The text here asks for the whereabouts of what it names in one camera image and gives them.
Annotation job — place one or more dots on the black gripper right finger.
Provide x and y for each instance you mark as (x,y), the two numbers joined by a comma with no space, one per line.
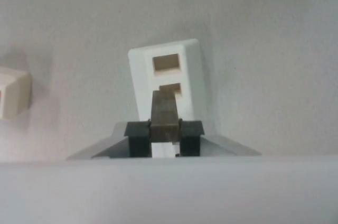
(191,129)

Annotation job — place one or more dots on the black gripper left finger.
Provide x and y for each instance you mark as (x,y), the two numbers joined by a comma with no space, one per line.
(137,129)

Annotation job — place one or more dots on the cream small plug holder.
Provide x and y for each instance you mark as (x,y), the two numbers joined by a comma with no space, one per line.
(13,94)

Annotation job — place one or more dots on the white square peg holder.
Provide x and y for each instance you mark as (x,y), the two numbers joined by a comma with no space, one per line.
(142,70)

